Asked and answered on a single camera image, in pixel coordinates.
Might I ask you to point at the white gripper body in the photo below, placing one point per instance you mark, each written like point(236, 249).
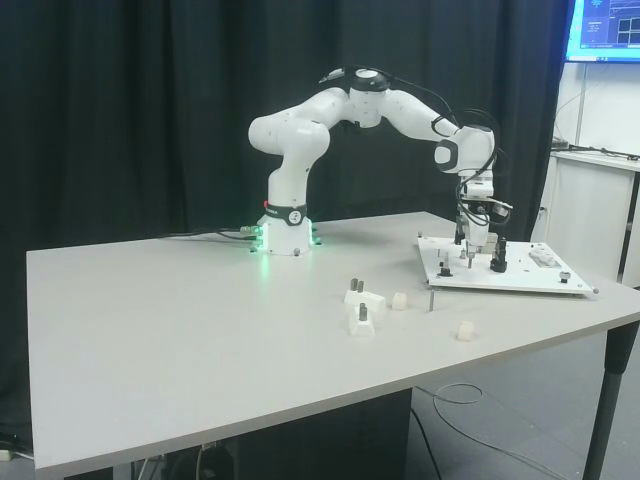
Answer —
point(476, 232)

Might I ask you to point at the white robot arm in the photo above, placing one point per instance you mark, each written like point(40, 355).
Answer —
point(287, 165)

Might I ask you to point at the white two-peg holder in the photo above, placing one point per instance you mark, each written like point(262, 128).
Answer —
point(370, 302)

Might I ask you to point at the white single-peg holder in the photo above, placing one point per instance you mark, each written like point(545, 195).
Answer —
point(361, 327)

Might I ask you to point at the white task board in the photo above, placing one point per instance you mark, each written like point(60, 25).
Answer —
point(480, 280)

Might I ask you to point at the white large gear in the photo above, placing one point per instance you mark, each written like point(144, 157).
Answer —
point(537, 254)

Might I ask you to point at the white small gear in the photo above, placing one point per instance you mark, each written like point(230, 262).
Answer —
point(548, 261)

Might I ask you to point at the metal bolt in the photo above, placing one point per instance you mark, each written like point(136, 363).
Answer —
point(565, 276)

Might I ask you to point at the cream small part holder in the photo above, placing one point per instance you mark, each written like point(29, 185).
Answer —
point(399, 301)
point(463, 331)

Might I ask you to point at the white cabinet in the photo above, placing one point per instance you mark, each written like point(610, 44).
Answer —
point(585, 210)

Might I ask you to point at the black table leg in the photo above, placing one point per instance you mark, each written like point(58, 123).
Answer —
point(610, 390)

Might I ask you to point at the blue screen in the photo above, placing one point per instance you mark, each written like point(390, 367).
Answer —
point(605, 30)

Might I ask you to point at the black curtains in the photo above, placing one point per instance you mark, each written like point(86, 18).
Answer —
point(150, 100)

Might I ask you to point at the white power strip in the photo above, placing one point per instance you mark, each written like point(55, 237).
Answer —
point(5, 454)

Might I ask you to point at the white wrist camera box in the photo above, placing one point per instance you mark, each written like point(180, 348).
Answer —
point(478, 190)

